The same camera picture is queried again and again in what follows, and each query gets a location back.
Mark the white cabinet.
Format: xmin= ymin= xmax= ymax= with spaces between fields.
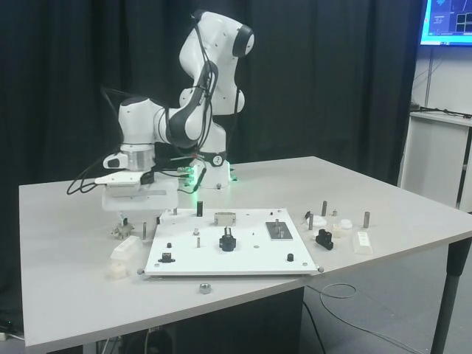
xmin=399 ymin=110 xmax=472 ymax=214

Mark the flat white mounting plate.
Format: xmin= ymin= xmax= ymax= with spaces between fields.
xmin=94 ymin=170 xmax=153 ymax=186

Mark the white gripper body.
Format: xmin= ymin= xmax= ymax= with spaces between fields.
xmin=101 ymin=183 xmax=180 ymax=214

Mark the dark table leg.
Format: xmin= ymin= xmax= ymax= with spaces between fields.
xmin=430 ymin=241 xmax=470 ymax=354

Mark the metal D-SUB connector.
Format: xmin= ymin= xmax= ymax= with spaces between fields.
xmin=110 ymin=223 xmax=134 ymax=241

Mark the black curtain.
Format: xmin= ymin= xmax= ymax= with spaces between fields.
xmin=0 ymin=0 xmax=422 ymax=335

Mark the white task board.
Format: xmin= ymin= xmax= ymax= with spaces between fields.
xmin=142 ymin=208 xmax=322 ymax=278

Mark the cream small holder block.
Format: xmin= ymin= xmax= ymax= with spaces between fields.
xmin=105 ymin=261 xmax=130 ymax=282

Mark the white long peg holder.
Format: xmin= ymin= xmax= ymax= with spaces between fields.
xmin=110 ymin=235 xmax=143 ymax=263
xmin=352 ymin=230 xmax=375 ymax=256

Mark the grey floor cable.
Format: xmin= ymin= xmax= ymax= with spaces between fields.
xmin=302 ymin=282 xmax=359 ymax=354

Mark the black D-SUB plug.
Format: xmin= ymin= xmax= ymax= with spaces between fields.
xmin=314 ymin=228 xmax=337 ymax=250

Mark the black looped wrist cable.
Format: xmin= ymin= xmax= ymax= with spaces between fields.
xmin=66 ymin=86 xmax=125 ymax=197

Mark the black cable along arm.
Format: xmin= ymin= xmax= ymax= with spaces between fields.
xmin=164 ymin=12 xmax=219 ymax=156

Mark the blue monitor screen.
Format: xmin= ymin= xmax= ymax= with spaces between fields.
xmin=419 ymin=0 xmax=472 ymax=48

